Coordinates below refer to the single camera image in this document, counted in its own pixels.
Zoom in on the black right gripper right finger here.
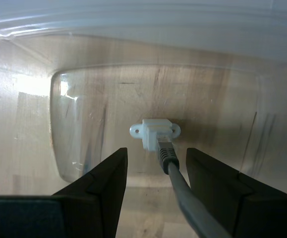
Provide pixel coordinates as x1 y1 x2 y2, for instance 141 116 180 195
186 148 287 238

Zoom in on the clear plastic tub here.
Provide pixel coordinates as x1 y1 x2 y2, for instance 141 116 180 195
0 0 287 238

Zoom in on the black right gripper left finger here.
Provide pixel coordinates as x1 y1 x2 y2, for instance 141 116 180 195
0 148 128 238

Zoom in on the white RJ45 socket mount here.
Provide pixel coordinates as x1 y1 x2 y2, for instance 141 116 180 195
129 118 181 151

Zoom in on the grey RJ45 plug cable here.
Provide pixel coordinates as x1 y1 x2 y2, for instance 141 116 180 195
155 133 232 238

